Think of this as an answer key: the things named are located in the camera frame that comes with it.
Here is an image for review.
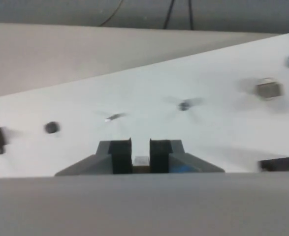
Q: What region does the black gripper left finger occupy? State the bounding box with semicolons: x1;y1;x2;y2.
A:
54;137;133;177

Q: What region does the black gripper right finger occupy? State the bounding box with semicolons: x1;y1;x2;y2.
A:
149;138;225;174

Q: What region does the metal square peg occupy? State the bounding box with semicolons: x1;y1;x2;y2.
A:
132;156;150;174

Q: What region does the white task board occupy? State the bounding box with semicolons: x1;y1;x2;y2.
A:
0;31;289;178

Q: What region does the black plug with thin wire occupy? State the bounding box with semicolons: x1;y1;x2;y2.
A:
257;156;289;173

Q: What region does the black floor cable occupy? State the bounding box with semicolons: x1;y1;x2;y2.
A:
162;0;176;29
187;0;195;30

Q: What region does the thin grey floor cable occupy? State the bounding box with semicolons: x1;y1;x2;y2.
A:
98;0;125;27

